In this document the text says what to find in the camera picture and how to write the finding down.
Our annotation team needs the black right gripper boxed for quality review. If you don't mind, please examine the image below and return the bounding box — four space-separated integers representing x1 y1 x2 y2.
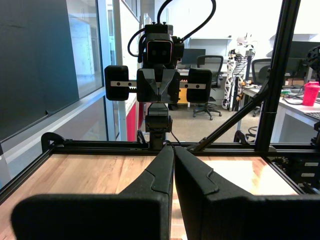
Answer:
103 64 213 104

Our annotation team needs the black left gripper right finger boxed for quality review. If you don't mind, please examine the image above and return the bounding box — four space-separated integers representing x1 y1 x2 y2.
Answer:
174 146 320 240

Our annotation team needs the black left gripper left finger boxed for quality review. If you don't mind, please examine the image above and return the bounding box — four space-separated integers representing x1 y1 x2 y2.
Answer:
11 145 175 240

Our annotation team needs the yellow cabinet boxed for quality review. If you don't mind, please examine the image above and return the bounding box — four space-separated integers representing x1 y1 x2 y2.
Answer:
178 87 189 104

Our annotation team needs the red cabinet panel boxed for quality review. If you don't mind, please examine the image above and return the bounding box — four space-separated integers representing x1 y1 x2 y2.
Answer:
125 99 145 142

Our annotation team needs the black computer monitor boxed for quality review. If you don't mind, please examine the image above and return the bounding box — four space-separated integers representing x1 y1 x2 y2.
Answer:
180 48 207 66
284 40 320 76

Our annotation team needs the black mesh office chair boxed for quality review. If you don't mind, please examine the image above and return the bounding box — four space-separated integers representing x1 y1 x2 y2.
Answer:
192 54 225 121

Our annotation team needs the black control box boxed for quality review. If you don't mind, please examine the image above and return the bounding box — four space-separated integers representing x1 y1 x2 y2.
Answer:
271 155 320 195

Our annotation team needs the white lattice figure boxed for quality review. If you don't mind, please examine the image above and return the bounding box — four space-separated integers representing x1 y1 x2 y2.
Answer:
223 32 259 111

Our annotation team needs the gray office chair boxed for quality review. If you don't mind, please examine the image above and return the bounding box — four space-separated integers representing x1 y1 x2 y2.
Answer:
250 58 273 118

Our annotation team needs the white work desk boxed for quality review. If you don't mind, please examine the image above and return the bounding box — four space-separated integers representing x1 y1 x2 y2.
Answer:
241 86 320 144

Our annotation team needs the black keyboard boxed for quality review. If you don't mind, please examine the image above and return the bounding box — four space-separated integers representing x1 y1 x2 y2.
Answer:
303 111 320 121

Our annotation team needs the red plastic container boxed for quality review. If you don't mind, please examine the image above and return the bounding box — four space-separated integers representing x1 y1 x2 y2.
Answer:
301 80 320 107

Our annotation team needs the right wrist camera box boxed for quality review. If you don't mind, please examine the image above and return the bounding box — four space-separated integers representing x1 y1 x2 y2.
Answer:
144 32 175 64

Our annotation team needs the black right gripper cable loop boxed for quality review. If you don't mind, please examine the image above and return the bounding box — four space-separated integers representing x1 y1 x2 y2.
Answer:
127 26 148 64

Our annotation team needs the black aluminium table frame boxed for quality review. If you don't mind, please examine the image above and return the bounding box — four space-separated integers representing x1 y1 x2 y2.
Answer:
0 0 320 199

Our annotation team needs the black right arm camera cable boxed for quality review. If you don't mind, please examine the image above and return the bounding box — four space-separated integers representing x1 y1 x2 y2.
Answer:
156 0 217 41

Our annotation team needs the black round mount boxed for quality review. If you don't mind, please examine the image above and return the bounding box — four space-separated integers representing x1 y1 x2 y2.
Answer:
306 45 320 69

